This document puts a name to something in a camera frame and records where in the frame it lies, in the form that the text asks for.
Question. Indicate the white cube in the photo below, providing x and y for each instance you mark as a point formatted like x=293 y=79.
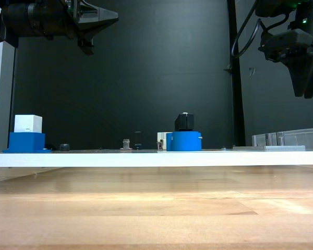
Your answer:
x=27 y=123

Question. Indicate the blue square base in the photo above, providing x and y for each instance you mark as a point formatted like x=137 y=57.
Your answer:
x=26 y=142

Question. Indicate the black block with silver screw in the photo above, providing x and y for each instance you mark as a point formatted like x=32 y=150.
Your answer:
x=183 y=122

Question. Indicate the black knurled knob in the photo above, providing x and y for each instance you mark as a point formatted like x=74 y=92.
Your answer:
x=65 y=147

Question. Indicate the blue round holder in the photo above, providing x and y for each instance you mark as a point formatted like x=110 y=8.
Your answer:
x=183 y=142

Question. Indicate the white board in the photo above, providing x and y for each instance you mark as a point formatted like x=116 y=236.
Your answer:
x=146 y=159

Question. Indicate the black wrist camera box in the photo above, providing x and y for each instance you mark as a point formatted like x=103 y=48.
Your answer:
x=274 y=7

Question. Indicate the black vertical post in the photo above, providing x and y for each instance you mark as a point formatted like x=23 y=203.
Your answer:
x=236 y=117

